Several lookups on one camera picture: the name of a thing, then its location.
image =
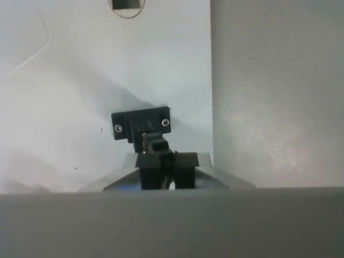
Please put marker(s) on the white task board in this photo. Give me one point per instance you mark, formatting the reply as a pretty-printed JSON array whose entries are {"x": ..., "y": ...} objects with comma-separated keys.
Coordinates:
[{"x": 80, "y": 80}]

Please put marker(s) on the black USB plug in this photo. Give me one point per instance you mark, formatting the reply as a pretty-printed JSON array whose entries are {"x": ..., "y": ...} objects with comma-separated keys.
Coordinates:
[{"x": 158, "y": 142}]

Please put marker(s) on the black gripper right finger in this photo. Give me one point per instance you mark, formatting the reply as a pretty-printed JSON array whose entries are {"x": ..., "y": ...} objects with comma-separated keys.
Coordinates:
[{"x": 185, "y": 169}]

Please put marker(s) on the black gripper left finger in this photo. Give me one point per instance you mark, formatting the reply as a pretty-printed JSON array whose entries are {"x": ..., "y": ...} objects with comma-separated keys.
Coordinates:
[{"x": 149, "y": 172}]

